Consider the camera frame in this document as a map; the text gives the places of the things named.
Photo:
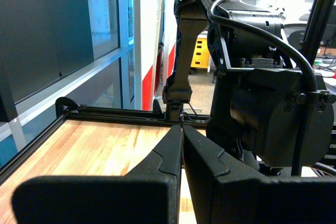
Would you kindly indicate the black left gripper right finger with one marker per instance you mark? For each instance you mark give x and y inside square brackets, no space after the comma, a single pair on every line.
[249,200]

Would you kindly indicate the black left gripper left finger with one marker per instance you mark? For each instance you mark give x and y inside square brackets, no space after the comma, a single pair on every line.
[105,200]

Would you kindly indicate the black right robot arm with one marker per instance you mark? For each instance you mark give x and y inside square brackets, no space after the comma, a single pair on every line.
[249,108]

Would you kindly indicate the red and white cabinet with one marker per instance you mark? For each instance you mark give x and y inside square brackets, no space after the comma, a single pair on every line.
[147,87]

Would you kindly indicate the white office desk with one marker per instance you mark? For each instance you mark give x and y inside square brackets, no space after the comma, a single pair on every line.
[325,72]

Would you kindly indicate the yellow drawer cabinet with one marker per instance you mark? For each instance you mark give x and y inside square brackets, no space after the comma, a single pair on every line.
[200,53]

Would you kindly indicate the grey mesh office chair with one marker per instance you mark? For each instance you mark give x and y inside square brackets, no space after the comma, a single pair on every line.
[295,35]

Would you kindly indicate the black aluminium table frame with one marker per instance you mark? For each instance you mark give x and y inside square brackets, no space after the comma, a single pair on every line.
[105,112]

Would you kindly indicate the black curved frame bracket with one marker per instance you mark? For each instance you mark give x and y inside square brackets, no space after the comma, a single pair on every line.
[65,104]

